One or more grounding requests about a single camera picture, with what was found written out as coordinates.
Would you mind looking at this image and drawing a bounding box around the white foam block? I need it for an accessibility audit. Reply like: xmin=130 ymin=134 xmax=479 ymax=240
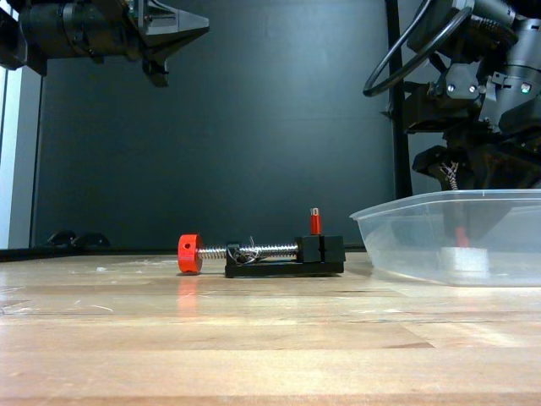
xmin=439 ymin=246 xmax=489 ymax=272

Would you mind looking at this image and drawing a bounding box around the red RCA plug braided cable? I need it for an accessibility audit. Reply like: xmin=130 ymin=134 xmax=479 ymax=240
xmin=430 ymin=162 xmax=470 ymax=249

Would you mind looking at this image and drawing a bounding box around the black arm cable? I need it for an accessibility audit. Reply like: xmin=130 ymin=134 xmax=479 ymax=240
xmin=362 ymin=3 xmax=473 ymax=99

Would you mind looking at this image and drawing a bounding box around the clear plastic tub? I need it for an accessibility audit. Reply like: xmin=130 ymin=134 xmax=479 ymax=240
xmin=349 ymin=189 xmax=541 ymax=288

